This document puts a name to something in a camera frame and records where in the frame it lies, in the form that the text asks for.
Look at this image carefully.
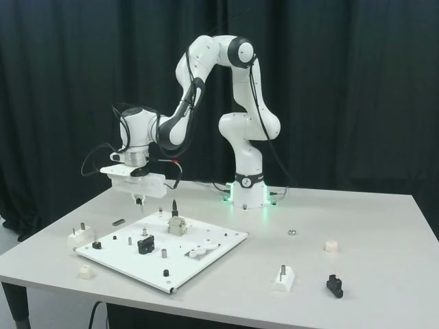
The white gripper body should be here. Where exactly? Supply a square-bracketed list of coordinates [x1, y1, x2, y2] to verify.
[108, 173, 167, 199]

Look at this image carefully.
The white peg holder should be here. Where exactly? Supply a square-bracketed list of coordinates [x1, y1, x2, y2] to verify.
[67, 224, 94, 245]
[272, 265, 296, 293]

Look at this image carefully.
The flat white mounting plate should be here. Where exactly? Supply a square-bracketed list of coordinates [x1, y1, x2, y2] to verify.
[99, 165, 140, 177]

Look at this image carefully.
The black D-SUB plug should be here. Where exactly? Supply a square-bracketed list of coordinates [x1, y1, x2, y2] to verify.
[137, 237, 156, 256]

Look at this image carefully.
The white task board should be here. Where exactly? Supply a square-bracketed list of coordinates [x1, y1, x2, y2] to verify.
[74, 210, 250, 295]

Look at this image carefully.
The black curtain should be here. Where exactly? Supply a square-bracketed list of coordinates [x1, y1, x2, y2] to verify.
[0, 0, 439, 243]

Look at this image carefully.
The black table leg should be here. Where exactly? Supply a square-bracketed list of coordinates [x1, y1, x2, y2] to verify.
[0, 282, 27, 329]

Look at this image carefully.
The black USB plug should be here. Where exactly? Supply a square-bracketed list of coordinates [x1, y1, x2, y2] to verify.
[325, 273, 344, 299]

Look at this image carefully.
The silver wrist ring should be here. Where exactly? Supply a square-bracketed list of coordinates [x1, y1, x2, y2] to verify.
[123, 149, 150, 167]

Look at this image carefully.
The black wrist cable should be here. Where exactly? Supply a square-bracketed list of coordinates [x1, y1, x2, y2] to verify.
[81, 104, 126, 176]

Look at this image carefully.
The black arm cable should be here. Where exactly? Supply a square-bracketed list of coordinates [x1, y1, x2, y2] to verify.
[249, 51, 293, 189]
[181, 34, 206, 116]

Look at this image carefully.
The black cable under table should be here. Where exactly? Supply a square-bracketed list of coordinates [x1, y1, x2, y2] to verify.
[89, 300, 108, 329]

